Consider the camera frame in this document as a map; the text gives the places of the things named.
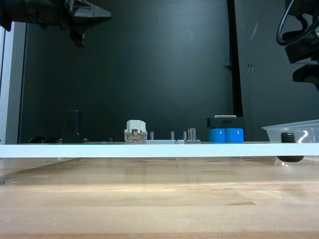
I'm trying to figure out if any white task board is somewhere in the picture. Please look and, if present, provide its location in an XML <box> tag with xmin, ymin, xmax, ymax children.
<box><xmin>0</xmin><ymin>139</ymin><xmax>319</xmax><ymax>163</ymax></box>

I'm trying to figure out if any black block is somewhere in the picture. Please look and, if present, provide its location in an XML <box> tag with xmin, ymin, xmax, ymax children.
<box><xmin>207</xmin><ymin>115</ymin><xmax>245</xmax><ymax>130</ymax></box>

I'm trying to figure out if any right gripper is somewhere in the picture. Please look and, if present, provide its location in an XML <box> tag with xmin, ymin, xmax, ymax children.
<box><xmin>285</xmin><ymin>31</ymin><xmax>319</xmax><ymax>93</ymax></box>

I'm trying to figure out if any black frame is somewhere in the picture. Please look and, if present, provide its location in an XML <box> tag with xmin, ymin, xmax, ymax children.
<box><xmin>223</xmin><ymin>0</ymin><xmax>244</xmax><ymax>118</ymax></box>

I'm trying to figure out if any blue socket block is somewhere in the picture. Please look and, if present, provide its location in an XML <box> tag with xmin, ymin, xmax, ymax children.
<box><xmin>208</xmin><ymin>128</ymin><xmax>226</xmax><ymax>143</ymax></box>
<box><xmin>225</xmin><ymin>127</ymin><xmax>245</xmax><ymax>144</ymax></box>

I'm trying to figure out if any beige many-pin connector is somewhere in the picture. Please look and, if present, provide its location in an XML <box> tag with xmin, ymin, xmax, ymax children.
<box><xmin>123</xmin><ymin>119</ymin><xmax>148</xmax><ymax>145</ymax></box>

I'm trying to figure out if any black cable loop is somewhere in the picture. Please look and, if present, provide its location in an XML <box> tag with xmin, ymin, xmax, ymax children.
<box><xmin>276</xmin><ymin>0</ymin><xmax>315</xmax><ymax>47</ymax></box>

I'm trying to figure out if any black upright fitting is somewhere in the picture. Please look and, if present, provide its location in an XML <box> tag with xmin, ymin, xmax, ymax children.
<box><xmin>61</xmin><ymin>109</ymin><xmax>84</xmax><ymax>143</ymax></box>

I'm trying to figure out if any black threaded stud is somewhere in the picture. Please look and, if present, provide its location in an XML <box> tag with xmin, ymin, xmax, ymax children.
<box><xmin>280</xmin><ymin>132</ymin><xmax>296</xmax><ymax>143</ymax></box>

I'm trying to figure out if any clear plastic container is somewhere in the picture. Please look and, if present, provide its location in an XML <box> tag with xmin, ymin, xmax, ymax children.
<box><xmin>261</xmin><ymin>119</ymin><xmax>319</xmax><ymax>160</ymax></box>

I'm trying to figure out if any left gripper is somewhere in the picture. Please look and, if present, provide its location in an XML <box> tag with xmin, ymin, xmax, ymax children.
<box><xmin>58</xmin><ymin>0</ymin><xmax>112</xmax><ymax>48</ymax></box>

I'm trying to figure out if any thick steel peg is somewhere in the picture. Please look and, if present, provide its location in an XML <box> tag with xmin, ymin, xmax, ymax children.
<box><xmin>184</xmin><ymin>127</ymin><xmax>201</xmax><ymax>144</ymax></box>

